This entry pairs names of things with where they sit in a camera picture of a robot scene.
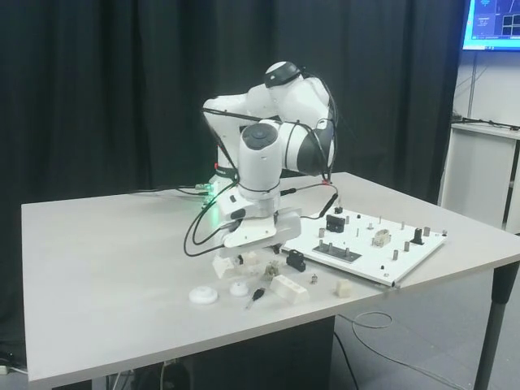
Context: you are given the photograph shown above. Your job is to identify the grey floor cable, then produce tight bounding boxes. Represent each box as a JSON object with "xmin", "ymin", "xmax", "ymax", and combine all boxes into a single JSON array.
[{"xmin": 350, "ymin": 311, "xmax": 481, "ymax": 367}]

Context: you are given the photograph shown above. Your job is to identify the black curtain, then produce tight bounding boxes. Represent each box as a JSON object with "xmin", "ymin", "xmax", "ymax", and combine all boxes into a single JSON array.
[{"xmin": 0, "ymin": 0, "xmax": 464, "ymax": 366}]

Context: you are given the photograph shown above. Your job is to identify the blue screen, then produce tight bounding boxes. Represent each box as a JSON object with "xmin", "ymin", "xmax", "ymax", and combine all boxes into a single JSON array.
[{"xmin": 461, "ymin": 0, "xmax": 520, "ymax": 52}]

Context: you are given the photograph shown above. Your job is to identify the white task board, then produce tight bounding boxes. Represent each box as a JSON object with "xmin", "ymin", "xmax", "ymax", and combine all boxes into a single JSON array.
[{"xmin": 279, "ymin": 206, "xmax": 450, "ymax": 290}]

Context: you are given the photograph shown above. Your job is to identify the white peg holder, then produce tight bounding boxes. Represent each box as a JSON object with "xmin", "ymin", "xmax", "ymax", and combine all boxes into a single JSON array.
[
  {"xmin": 269, "ymin": 275, "xmax": 308, "ymax": 304},
  {"xmin": 210, "ymin": 254, "xmax": 241, "ymax": 280}
]

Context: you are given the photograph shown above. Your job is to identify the thin black rod on wire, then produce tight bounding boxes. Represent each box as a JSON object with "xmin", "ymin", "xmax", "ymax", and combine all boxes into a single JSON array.
[{"xmin": 279, "ymin": 180, "xmax": 341, "ymax": 217}]

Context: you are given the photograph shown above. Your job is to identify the white large gear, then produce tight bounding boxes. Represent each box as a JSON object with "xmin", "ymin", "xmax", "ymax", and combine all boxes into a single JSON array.
[{"xmin": 188, "ymin": 285, "xmax": 221, "ymax": 306}]

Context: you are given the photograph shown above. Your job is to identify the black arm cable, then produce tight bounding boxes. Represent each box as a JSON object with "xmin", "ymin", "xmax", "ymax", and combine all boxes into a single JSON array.
[{"xmin": 202, "ymin": 67, "xmax": 340, "ymax": 184}]

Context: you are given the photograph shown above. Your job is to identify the black D-SUB plug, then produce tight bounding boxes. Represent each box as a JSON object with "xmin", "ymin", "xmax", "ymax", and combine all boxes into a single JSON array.
[{"xmin": 285, "ymin": 250, "xmax": 308, "ymax": 274}]

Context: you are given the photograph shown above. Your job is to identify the white cabinet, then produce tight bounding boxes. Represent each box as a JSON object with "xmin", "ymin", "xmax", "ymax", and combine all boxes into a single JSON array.
[{"xmin": 437, "ymin": 120, "xmax": 520, "ymax": 236}]

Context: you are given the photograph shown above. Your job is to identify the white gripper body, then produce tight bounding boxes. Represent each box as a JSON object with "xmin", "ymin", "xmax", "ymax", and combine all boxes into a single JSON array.
[{"xmin": 227, "ymin": 207, "xmax": 303, "ymax": 257}]

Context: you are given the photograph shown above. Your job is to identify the black USB plug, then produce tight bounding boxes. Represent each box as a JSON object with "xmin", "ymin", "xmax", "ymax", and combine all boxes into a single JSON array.
[{"xmin": 244, "ymin": 287, "xmax": 267, "ymax": 311}]

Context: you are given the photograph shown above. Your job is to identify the grey table leg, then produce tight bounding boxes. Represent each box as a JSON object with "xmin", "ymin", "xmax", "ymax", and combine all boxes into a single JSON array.
[{"xmin": 474, "ymin": 259, "xmax": 511, "ymax": 390}]

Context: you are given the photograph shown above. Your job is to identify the black camera cable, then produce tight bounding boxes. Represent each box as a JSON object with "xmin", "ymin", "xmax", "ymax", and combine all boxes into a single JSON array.
[{"xmin": 184, "ymin": 202, "xmax": 233, "ymax": 258}]

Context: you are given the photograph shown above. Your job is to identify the black cables at arm foot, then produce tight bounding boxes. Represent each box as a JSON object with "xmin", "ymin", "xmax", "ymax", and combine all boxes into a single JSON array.
[{"xmin": 132, "ymin": 184, "xmax": 213, "ymax": 201}]

